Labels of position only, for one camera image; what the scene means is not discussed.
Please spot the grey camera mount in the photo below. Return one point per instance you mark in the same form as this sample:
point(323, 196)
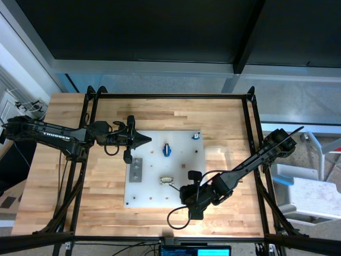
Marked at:
point(169, 240)

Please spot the black metal frame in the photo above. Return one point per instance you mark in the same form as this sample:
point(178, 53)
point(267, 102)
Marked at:
point(40, 239)

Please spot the white mounting board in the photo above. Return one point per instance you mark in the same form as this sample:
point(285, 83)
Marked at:
point(154, 186)

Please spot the small blue holder white block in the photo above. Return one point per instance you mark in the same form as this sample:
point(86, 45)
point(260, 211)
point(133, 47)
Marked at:
point(195, 138)

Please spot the clear plastic tub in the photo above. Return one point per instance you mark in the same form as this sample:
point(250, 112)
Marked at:
point(213, 153)

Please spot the white step stool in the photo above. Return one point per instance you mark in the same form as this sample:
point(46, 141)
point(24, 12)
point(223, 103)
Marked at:
point(314, 197)

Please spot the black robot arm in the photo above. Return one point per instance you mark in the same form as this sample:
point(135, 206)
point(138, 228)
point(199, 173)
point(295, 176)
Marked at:
point(53, 137)
point(245, 165)

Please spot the beige multi-pin connector housing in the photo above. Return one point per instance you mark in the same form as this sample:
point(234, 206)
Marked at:
point(166, 181)

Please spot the black vertical post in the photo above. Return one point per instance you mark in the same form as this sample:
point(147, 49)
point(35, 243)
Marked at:
point(247, 40)

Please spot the screen with blue edge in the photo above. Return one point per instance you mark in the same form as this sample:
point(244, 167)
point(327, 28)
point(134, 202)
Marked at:
point(207, 252)

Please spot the blue clamp holder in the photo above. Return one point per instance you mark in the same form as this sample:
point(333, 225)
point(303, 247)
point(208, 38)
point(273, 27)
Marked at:
point(167, 150)

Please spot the grey metal plate with pegs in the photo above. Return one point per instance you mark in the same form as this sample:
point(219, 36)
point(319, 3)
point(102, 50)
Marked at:
point(132, 177)

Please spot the brown cardboard box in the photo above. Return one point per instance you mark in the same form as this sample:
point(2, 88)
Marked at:
point(10, 197)

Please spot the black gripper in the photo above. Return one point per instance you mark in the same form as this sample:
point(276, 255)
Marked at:
point(128, 138)
point(195, 197)

